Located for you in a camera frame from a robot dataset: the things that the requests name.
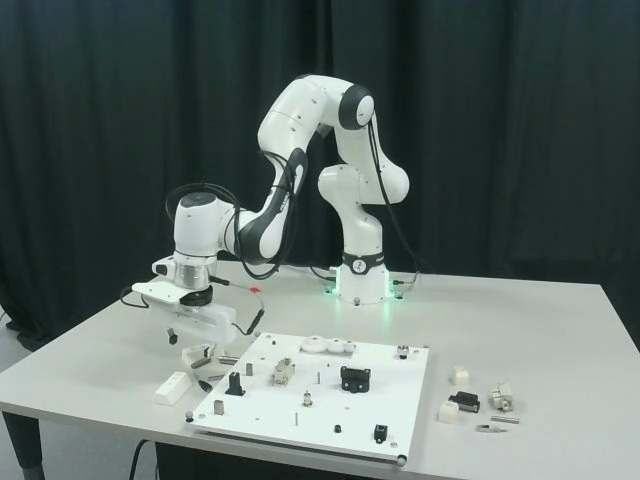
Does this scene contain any white plug holder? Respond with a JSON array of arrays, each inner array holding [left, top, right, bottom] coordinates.
[[486, 381, 517, 413]]

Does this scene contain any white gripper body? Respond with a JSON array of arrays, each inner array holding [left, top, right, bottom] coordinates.
[[142, 297, 238, 347]]

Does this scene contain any black cable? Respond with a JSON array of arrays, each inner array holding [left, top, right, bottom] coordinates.
[[389, 271, 423, 293], [130, 438, 158, 480], [166, 182, 247, 217], [308, 264, 343, 283], [234, 148, 307, 279], [364, 110, 407, 301], [119, 286, 152, 311]]

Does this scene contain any white long rectangular holder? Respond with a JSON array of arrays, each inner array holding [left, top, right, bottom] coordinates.
[[151, 370, 194, 406]]

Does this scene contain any silver ring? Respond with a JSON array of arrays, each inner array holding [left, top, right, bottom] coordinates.
[[171, 261, 210, 291]]

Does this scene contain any black D-SUB plug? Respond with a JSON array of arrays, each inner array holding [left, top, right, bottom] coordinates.
[[448, 391, 482, 416]]

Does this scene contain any black curtain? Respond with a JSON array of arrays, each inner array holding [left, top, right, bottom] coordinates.
[[0, 0, 640, 324]]

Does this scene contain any flat white mounting plate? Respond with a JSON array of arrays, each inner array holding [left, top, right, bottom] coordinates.
[[130, 280, 184, 305]]

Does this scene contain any black table leg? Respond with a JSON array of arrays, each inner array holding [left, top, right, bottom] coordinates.
[[0, 410, 44, 480]]

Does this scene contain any white open peg holder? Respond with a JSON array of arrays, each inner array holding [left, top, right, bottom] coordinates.
[[181, 343, 218, 373]]

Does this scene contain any thin black rod on wire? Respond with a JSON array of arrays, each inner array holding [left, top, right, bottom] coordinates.
[[209, 276, 268, 336]]

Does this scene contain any white task board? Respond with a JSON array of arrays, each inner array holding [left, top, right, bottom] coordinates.
[[185, 330, 431, 470]]

